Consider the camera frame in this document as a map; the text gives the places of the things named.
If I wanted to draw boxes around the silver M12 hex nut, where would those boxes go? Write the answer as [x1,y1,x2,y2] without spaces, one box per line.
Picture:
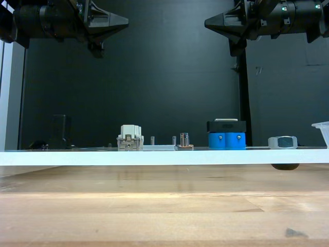
[267,135,298,150]

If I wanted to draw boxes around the beige connector housing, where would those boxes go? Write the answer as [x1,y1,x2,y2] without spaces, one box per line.
[116,125,144,152]

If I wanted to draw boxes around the black connector socket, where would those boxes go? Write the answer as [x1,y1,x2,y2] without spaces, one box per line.
[45,114,75,150]

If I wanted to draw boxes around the blue and black connector housing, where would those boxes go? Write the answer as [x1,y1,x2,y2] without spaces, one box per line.
[207,118,247,150]

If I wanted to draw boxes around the small metal round connector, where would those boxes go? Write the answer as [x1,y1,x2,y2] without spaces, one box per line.
[175,132,194,152]

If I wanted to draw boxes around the clear plastic tub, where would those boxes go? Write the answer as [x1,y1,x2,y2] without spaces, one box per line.
[311,121,329,149]

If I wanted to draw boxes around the white terminal bar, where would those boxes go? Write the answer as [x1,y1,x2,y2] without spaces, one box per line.
[142,144,178,151]

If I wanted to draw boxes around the white board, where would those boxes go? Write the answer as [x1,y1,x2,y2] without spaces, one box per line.
[0,147,329,167]

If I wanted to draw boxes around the black vertical post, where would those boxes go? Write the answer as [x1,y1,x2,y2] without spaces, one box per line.
[231,41,254,147]

